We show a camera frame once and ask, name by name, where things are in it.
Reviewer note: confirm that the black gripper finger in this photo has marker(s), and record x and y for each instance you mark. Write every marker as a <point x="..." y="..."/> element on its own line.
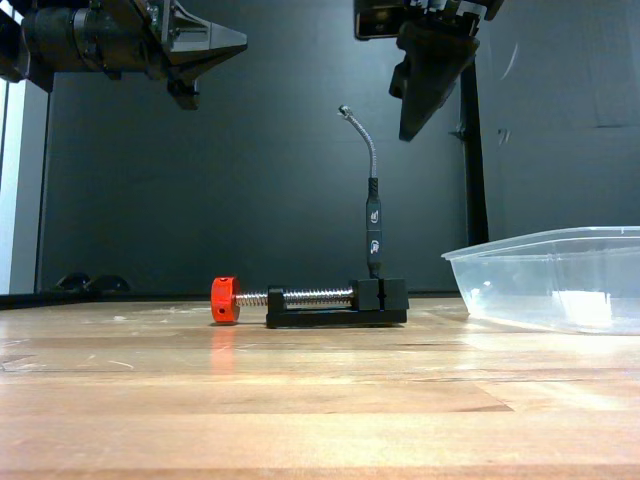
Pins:
<point x="406" y="135"/>
<point x="205" y="70"/>
<point x="195" y="37"/>
<point x="435" y="60"/>

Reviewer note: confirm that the black USB-C socket connector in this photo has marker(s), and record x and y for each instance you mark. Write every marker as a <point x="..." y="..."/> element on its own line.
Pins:
<point x="375" y="252"/>

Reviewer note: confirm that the clear plastic tub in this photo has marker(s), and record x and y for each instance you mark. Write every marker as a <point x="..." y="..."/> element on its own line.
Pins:
<point x="500" y="290"/>

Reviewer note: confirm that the black vise with orange knob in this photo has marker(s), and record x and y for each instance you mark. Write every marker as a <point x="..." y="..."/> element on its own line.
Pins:
<point x="325" y="318"/>

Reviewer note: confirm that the small white holder block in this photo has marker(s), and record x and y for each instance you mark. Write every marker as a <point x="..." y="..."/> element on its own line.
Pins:
<point x="582" y="307"/>

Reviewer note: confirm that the black metal frame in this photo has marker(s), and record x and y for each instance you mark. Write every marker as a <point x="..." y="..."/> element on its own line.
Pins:
<point x="475" y="200"/>

